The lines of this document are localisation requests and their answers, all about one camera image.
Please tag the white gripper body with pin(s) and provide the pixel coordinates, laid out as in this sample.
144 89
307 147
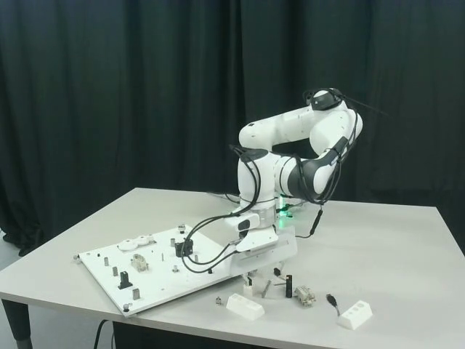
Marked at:
265 256

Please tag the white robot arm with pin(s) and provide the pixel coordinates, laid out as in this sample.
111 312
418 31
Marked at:
261 131

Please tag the white three-hole peg holder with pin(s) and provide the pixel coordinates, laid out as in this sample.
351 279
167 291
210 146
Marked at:
247 309

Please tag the white two-hole peg holder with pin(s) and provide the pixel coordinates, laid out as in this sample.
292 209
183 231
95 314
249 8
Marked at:
354 318

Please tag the small white holder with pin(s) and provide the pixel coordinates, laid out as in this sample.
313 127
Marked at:
250 290

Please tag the black D-SUB plug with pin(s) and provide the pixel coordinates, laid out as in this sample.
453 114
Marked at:
288 287

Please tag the beige waterproof plug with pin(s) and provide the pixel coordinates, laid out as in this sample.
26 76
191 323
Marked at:
303 295

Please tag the black USB plug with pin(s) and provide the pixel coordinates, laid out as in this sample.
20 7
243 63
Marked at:
331 299

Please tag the white task board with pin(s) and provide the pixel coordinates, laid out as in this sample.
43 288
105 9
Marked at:
156 283

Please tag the white medium gear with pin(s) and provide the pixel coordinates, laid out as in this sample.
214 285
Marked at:
141 240

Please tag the white large gear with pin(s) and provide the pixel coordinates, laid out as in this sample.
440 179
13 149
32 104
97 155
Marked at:
126 245

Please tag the black table leg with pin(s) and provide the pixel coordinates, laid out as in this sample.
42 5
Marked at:
14 327

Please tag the black curtain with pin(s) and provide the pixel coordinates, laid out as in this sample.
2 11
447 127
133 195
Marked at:
109 72

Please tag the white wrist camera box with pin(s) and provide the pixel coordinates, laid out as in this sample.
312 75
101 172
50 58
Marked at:
232 222

